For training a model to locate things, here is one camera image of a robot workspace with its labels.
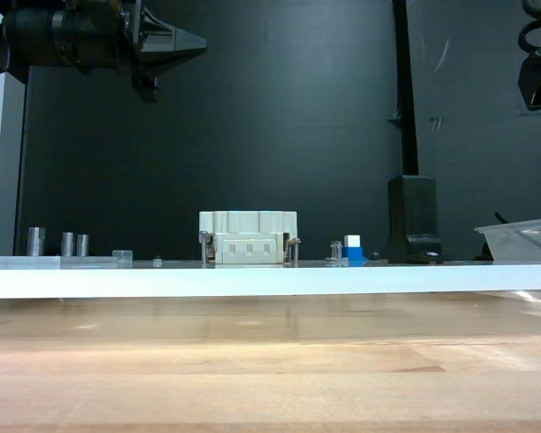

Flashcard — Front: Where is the beige connector housing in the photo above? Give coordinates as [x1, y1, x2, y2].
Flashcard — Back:
[198, 210, 304, 265]

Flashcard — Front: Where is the grey metal plate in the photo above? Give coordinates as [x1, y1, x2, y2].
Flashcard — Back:
[0, 255, 118, 271]

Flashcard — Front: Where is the white plastic board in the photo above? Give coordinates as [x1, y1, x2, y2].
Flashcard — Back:
[0, 260, 541, 299]

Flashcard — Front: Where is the small blue white socket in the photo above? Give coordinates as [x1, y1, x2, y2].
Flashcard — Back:
[341, 234, 366, 262]

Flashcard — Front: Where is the clear plastic tub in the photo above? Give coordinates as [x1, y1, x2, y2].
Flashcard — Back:
[473, 216, 541, 263]

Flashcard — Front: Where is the black vertical post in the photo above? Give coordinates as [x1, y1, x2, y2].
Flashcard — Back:
[390, 0, 419, 178]

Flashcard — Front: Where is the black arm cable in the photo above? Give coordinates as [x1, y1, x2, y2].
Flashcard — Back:
[518, 0, 541, 53]

